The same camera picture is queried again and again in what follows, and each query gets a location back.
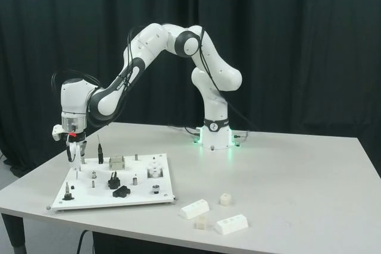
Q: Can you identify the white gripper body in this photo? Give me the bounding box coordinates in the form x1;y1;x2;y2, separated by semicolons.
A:
69;140;88;162

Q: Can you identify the white square-hole peg holder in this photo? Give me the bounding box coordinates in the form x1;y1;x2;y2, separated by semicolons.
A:
179;200;211;221

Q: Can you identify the tall black plug with wire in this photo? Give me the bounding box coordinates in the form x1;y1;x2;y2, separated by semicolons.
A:
96;134;105;165

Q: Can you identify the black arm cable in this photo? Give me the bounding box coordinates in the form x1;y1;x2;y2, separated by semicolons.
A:
51;69;104;93
198;26;263;133

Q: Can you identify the black floor cable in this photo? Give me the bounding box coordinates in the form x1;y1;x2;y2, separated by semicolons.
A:
79;229;90;254

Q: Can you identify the black angular plug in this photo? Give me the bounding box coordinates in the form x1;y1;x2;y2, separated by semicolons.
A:
112;186;132;199

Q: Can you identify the white round-hole peg holder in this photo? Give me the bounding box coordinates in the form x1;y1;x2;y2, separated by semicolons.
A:
214;214;249;235

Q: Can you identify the white task board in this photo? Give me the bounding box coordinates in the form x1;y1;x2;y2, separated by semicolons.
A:
51;153;176;212

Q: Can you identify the black table leg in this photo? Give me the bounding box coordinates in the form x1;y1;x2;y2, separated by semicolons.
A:
0;212;27;254

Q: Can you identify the black curtain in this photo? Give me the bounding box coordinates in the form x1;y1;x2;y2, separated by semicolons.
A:
0;0;381;183

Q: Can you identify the black D-SUB plug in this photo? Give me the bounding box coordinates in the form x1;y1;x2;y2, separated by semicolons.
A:
107;171;121;191

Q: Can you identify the grey plug on black base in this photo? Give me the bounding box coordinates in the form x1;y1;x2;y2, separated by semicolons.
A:
62;181;74;202

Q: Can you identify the grey metal connector housing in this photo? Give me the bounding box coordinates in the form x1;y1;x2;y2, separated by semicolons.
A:
108;155;126;171

